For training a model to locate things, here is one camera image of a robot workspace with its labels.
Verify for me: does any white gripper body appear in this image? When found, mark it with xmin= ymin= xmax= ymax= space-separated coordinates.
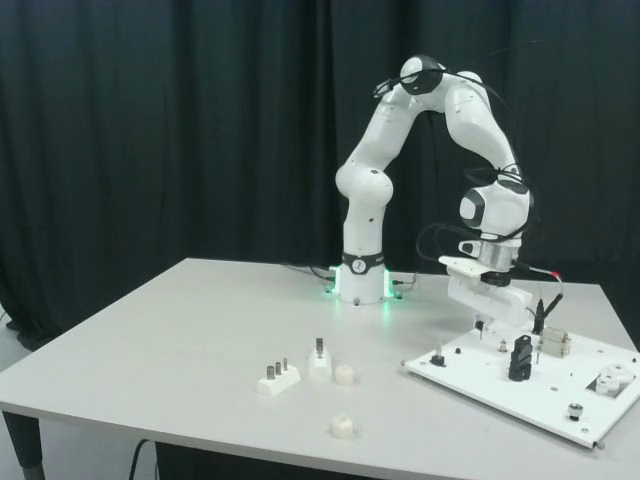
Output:
xmin=446 ymin=273 xmax=534 ymax=329

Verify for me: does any white square peg holder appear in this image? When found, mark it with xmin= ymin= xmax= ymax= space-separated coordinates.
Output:
xmin=307 ymin=348 xmax=334 ymax=381

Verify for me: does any white round peg holder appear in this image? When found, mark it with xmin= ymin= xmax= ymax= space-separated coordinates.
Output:
xmin=256 ymin=368 xmax=302 ymax=400

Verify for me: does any flat white mounting plate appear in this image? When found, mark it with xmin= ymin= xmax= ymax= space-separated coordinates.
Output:
xmin=437 ymin=256 xmax=512 ymax=277

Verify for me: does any black D-SUB plug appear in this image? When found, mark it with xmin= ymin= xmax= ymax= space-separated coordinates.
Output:
xmin=508 ymin=335 xmax=533 ymax=382

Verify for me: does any white task board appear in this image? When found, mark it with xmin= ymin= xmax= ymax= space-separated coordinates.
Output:
xmin=402 ymin=324 xmax=640 ymax=450

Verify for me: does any black under-table cabinet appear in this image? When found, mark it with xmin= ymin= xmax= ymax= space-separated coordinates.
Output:
xmin=154 ymin=442 xmax=591 ymax=480

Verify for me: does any black curtain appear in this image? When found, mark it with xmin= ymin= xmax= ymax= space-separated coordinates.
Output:
xmin=0 ymin=0 xmax=640 ymax=346

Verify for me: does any dark grey table leg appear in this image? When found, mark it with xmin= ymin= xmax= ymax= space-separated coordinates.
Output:
xmin=2 ymin=412 xmax=42 ymax=480

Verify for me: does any silver flange ring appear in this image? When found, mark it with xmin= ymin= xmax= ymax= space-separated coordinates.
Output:
xmin=479 ymin=243 xmax=519 ymax=270

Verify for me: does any grey base cable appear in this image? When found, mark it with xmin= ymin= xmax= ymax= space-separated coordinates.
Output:
xmin=391 ymin=273 xmax=419 ymax=301

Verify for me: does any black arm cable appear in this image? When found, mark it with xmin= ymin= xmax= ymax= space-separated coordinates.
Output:
xmin=372 ymin=47 xmax=544 ymax=274

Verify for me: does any black base cable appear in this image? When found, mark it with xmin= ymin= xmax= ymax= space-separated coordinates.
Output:
xmin=284 ymin=262 xmax=337 ymax=282

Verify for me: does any black floor cable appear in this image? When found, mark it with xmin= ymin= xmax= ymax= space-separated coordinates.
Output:
xmin=130 ymin=438 xmax=157 ymax=480

